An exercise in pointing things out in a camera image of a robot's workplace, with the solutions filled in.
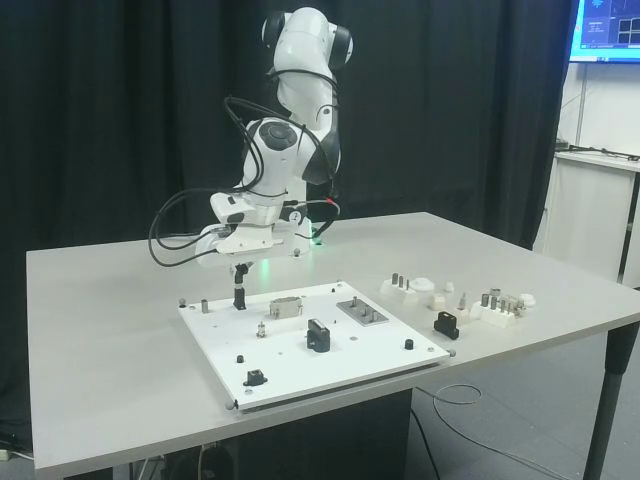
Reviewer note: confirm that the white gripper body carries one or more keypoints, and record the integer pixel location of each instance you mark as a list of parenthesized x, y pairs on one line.
[(205, 254)]

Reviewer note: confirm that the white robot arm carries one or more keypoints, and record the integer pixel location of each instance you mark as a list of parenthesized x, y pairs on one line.
[(300, 75)]

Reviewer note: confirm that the white task board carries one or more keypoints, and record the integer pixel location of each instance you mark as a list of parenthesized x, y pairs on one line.
[(280, 360)]

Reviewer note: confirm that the black curtain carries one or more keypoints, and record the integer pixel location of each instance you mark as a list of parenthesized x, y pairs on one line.
[(100, 125)]

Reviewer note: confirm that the white large gear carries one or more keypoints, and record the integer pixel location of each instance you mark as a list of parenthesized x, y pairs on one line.
[(424, 286)]

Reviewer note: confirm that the small white plug holder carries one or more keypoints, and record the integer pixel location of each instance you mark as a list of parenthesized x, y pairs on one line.
[(439, 300)]

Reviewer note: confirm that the black D-SUB plug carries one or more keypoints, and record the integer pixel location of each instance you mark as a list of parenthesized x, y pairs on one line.
[(446, 324)]

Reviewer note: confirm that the thick metal peg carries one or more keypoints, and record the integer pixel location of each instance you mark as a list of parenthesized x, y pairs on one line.
[(485, 301)]

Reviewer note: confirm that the white stepped peg holder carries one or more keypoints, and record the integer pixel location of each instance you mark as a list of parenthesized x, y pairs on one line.
[(492, 317)]

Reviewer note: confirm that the round metal BNC plug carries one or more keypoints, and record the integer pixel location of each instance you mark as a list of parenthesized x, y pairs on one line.
[(496, 292)]

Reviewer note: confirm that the grey metal plug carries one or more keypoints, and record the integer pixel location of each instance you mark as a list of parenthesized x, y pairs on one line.
[(520, 311)]

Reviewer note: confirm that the white medium gear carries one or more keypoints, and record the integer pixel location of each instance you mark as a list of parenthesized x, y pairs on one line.
[(529, 300)]

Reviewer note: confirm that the white cabinet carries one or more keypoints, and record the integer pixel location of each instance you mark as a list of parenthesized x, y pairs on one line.
[(585, 210)]

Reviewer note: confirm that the black table leg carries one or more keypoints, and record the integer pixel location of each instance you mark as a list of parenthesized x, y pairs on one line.
[(607, 410)]

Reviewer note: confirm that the blue screen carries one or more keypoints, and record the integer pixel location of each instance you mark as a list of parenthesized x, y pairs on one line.
[(605, 30)]

